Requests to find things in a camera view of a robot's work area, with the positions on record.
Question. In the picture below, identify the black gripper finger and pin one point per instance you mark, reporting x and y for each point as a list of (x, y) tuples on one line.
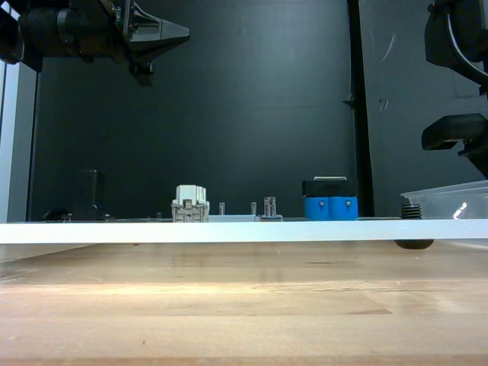
[(478, 156), (152, 49), (171, 31)]

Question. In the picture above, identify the clear plastic tub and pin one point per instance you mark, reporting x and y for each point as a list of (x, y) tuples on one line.
[(450, 202)]

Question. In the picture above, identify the black M12 threaded bolt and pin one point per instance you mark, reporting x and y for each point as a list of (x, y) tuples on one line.
[(410, 211)]

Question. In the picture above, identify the blue and black D-sub connector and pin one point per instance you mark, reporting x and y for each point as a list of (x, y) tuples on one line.
[(329, 207)]

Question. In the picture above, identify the grey rectangular connector housing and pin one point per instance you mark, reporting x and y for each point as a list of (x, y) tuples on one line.
[(188, 202)]

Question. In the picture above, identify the white mounting board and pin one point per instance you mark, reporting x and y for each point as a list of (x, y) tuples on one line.
[(244, 232)]

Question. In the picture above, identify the black vertical wall pillar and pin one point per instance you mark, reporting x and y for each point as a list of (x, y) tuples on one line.
[(362, 152)]

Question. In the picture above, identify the grey aluminium window frame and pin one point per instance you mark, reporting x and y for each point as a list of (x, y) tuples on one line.
[(17, 152)]

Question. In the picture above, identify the small grey standoff post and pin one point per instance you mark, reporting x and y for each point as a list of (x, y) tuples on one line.
[(222, 209), (253, 209)]

